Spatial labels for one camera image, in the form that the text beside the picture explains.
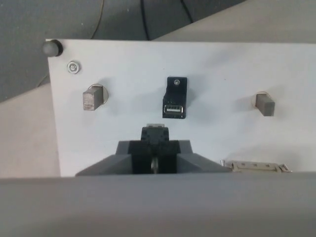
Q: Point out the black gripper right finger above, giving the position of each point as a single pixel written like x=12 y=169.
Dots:
x=184 y=158

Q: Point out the metal square peg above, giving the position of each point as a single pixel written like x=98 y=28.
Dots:
x=266 y=105
x=91 y=100

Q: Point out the white task board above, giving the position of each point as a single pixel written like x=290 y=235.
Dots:
x=212 y=74

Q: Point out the black rubber board foot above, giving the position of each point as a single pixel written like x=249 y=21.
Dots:
x=51 y=48

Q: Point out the black USB plug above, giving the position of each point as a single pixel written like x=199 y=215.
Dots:
x=155 y=135

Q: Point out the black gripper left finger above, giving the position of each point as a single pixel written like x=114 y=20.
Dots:
x=123 y=158

